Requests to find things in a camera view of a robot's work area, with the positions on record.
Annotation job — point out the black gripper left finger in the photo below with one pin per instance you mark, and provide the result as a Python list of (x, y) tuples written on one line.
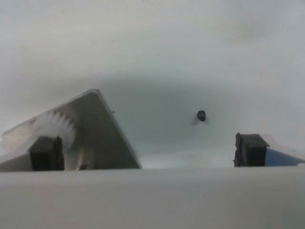
[(46, 153)]

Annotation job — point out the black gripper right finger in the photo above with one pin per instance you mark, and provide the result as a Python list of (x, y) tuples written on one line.
[(251, 151)]

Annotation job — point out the white small gear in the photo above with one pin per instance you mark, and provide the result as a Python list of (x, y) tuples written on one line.
[(59, 122)]

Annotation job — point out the white task board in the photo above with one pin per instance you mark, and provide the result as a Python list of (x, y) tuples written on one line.
[(166, 59)]

